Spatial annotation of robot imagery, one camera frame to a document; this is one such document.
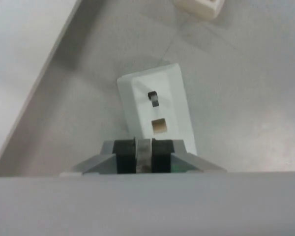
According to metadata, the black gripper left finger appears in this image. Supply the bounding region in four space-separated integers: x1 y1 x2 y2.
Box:
60 136 138 177

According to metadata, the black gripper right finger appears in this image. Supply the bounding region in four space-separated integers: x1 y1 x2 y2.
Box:
151 138 227 175

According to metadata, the white square peg holder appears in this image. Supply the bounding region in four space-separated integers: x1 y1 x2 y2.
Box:
117 62 198 156

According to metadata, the small metal square peg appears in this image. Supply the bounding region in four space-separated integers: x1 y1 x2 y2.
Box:
148 91 160 108

